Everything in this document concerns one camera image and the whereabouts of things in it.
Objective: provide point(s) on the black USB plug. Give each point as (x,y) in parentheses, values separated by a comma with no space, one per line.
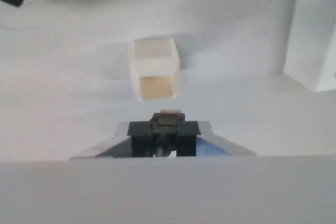
(166,124)

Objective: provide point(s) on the small white plug holder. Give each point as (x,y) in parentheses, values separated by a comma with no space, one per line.
(155,69)

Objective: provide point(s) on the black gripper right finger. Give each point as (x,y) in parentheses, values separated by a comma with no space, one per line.
(187,140)

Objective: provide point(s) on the long white peg holder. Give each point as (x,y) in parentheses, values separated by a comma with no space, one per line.
(307,37)

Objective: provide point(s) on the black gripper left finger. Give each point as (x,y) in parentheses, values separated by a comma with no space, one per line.
(140,140)

